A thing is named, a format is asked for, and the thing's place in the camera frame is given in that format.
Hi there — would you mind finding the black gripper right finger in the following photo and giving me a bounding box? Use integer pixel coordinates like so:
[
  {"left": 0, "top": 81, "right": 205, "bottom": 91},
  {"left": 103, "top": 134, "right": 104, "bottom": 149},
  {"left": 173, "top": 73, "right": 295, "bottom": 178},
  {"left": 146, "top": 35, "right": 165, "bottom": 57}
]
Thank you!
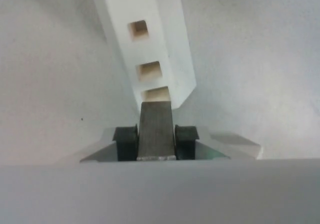
[{"left": 174, "top": 124, "right": 263, "bottom": 161}]

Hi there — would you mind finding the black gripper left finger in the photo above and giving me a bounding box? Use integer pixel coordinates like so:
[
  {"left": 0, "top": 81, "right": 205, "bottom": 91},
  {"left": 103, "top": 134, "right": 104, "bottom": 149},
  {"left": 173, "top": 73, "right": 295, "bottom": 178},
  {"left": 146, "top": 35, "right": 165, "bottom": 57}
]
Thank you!
[{"left": 79, "top": 124, "right": 139, "bottom": 163}]

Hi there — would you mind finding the metal square peg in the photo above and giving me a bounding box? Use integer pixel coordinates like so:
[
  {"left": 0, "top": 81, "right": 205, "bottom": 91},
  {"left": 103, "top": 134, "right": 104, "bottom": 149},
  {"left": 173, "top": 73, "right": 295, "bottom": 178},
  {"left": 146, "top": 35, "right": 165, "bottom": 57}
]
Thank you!
[{"left": 136, "top": 101, "right": 178, "bottom": 162}]

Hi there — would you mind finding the white square-hole peg holder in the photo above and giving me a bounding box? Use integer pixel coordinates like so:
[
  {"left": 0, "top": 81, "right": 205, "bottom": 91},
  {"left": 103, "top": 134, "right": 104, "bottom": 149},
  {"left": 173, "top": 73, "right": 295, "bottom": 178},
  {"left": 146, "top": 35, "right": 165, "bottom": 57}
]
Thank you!
[{"left": 89, "top": 0, "right": 198, "bottom": 110}]

